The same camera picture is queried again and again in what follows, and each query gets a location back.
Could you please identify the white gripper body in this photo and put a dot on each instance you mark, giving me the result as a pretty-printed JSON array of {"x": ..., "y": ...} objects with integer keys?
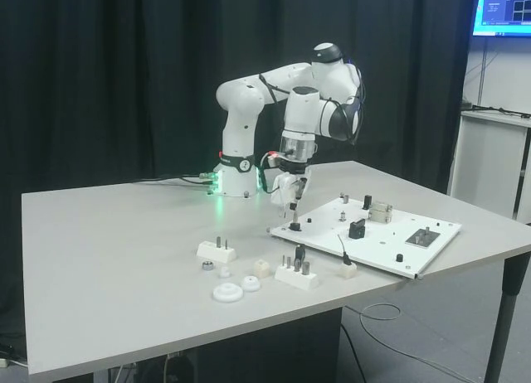
[{"x": 281, "y": 190}]

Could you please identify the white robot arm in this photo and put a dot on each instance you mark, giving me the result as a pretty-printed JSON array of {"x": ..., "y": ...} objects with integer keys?
[{"x": 240, "y": 151}]

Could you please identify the black USB plug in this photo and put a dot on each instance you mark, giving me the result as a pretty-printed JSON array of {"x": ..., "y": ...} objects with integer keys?
[{"x": 346, "y": 256}]

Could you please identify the small white USB holder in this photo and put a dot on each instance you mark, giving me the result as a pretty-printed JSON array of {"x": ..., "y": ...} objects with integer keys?
[{"x": 348, "y": 272}]

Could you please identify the black Ethernet plug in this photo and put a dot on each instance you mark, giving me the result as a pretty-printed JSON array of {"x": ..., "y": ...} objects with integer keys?
[{"x": 300, "y": 256}]

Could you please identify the metal BNC plug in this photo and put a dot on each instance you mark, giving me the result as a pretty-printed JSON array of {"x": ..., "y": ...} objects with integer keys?
[{"x": 343, "y": 216}]

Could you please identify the cream cube holder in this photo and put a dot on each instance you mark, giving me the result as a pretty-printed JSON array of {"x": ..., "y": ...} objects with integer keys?
[{"x": 260, "y": 268}]

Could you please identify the thick metal round peg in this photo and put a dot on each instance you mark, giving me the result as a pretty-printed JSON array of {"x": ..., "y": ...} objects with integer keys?
[{"x": 308, "y": 268}]

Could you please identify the black D-SUB plug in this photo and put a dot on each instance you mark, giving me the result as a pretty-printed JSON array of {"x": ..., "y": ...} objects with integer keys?
[{"x": 357, "y": 229}]

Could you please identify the white multi-hole part holder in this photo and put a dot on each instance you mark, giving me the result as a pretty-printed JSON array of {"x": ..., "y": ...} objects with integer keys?
[{"x": 296, "y": 280}]

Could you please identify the white two-peg holder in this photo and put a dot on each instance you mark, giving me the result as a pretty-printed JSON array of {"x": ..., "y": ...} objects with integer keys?
[{"x": 215, "y": 253}]

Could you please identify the white medium gear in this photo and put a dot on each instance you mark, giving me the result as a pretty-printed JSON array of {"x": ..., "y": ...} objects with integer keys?
[{"x": 251, "y": 284}]

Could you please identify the white small gear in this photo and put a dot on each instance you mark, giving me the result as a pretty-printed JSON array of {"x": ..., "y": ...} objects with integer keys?
[{"x": 224, "y": 272}]

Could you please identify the grey metal connector housing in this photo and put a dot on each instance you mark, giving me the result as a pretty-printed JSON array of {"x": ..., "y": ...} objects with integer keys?
[{"x": 381, "y": 213}]

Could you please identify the white task board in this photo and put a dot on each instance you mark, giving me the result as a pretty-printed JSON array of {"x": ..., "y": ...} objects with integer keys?
[{"x": 373, "y": 250}]

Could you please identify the white large gear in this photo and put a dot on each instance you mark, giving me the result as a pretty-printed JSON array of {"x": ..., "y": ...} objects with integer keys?
[{"x": 227, "y": 293}]

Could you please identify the black curtain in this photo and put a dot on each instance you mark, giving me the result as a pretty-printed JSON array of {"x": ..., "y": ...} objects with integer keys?
[{"x": 124, "y": 68}]

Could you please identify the white cabinet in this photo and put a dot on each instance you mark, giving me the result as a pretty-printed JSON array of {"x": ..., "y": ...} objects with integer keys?
[{"x": 489, "y": 163}]

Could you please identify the dark table leg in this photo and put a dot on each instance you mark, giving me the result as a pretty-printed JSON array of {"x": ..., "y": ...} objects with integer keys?
[{"x": 504, "y": 316}]

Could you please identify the blue screen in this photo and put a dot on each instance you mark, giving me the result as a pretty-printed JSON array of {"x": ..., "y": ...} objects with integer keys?
[{"x": 504, "y": 10}]

